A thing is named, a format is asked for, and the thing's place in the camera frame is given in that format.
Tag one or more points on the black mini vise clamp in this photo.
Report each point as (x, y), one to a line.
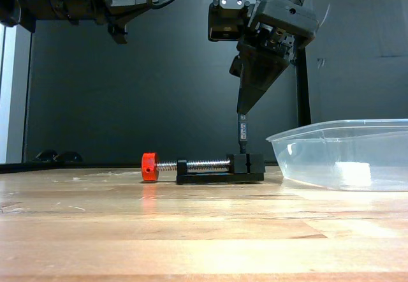
(248, 167)

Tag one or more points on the clear plastic tub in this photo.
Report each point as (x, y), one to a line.
(334, 167)

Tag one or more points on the orange knob with threaded screw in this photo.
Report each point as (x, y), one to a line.
(149, 167)

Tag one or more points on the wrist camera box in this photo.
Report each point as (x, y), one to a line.
(228, 17)

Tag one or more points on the black frame post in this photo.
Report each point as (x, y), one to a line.
(303, 103)

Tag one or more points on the black corner bracket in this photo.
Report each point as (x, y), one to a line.
(47, 155)
(70, 157)

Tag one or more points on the black frame rail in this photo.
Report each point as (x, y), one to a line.
(63, 166)

